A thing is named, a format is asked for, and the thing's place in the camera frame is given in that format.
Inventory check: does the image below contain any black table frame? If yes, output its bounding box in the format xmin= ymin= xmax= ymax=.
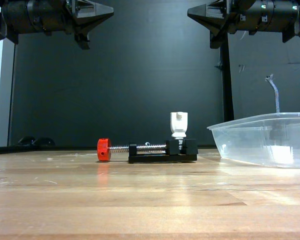
xmin=0 ymin=144 xmax=222 ymax=155

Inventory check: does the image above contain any black wall post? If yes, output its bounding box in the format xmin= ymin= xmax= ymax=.
xmin=214 ymin=32 xmax=235 ymax=123

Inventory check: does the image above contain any black power plug braided cable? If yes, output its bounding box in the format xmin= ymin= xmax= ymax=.
xmin=264 ymin=73 xmax=287 ymax=147

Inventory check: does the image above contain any clear plastic tub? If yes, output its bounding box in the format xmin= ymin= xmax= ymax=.
xmin=206 ymin=111 xmax=300 ymax=170

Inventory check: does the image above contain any white receptacle socket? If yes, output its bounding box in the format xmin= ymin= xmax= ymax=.
xmin=169 ymin=111 xmax=189 ymax=151

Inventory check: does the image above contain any black vise with red knob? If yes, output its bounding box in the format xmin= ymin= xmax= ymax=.
xmin=96 ymin=137 xmax=199 ymax=165

